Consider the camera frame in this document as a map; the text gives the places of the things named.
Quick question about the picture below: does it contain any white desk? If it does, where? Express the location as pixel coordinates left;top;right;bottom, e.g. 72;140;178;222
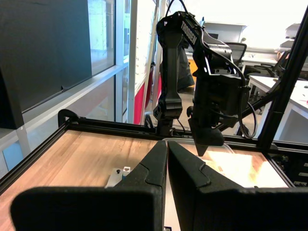
240;52;281;73
247;74;308;142

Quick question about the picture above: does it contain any blue mount with white block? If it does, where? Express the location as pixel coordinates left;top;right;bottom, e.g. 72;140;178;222
122;165;132;180

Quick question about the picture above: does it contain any black wall post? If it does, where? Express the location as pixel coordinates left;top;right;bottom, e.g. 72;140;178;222
0;66;25;129

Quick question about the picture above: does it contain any red panel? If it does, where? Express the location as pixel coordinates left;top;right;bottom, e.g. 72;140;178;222
133;68;162;125

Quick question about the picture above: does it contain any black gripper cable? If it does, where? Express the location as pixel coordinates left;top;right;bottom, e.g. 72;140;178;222
231;60;258;140

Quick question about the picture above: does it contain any dark hanging jacket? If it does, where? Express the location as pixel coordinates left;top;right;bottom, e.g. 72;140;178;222
177;39;196;92

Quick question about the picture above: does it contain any silver window frame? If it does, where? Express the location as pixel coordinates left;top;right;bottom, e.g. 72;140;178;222
0;0;138;169

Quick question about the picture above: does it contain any black aluminium table frame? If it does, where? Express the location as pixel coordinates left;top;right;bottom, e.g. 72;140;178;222
0;4;308;193

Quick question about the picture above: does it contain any black elbow cable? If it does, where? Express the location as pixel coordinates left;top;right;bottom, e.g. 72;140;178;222
166;0;191;17

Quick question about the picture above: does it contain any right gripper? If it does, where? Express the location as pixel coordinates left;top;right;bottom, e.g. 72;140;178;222
187;72;251;156

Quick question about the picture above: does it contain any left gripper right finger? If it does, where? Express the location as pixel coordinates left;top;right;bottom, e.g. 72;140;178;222
167;141;308;231

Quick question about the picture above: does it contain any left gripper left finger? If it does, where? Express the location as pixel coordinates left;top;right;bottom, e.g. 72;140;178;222
11;141;167;231

